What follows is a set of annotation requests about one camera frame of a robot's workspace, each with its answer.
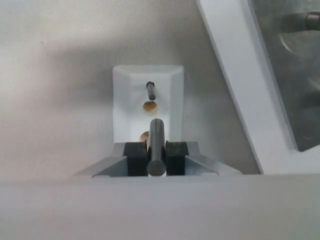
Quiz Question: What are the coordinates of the white peg holder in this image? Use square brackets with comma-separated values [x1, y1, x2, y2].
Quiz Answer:
[112, 64, 185, 146]

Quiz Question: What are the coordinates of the white task board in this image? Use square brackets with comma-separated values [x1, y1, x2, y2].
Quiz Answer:
[195, 0, 320, 174]

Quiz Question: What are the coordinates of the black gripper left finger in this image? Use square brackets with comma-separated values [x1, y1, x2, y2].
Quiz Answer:
[73, 141, 149, 179]

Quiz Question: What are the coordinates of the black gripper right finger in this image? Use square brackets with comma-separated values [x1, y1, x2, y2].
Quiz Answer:
[163, 140, 241, 177]

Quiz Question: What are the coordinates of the thin metal round peg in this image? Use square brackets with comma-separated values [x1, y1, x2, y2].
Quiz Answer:
[146, 81, 157, 102]

